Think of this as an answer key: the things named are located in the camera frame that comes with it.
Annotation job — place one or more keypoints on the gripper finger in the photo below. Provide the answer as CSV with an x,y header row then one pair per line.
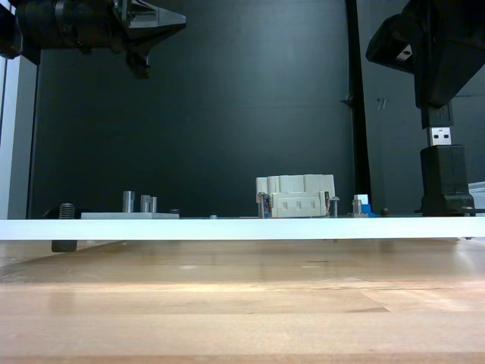
x,y
439,76
166,19
151,36

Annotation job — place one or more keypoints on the black USB connector plug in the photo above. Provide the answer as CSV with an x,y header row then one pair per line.
x,y
439,136

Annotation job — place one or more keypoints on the black USB socket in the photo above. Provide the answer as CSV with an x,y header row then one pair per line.
x,y
443,178

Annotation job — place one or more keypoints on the small blue white connector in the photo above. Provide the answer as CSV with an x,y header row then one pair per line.
x,y
367,209

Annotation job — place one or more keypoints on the beige multi-pin connector housing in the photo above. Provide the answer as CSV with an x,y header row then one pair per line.
x,y
295,189

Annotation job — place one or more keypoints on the black vertical beam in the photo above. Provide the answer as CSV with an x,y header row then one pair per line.
x,y
358,132

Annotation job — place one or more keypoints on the clear plastic tub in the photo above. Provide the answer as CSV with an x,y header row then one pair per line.
x,y
478,193

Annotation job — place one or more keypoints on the small silver socket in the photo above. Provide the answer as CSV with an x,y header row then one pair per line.
x,y
355,206

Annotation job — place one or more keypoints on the grey metal plate with pegs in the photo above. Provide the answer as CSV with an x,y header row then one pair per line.
x,y
129,215

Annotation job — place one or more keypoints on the white task board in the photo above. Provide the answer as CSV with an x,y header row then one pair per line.
x,y
242,229

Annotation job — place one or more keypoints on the black board foot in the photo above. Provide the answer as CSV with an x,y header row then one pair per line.
x,y
63,245

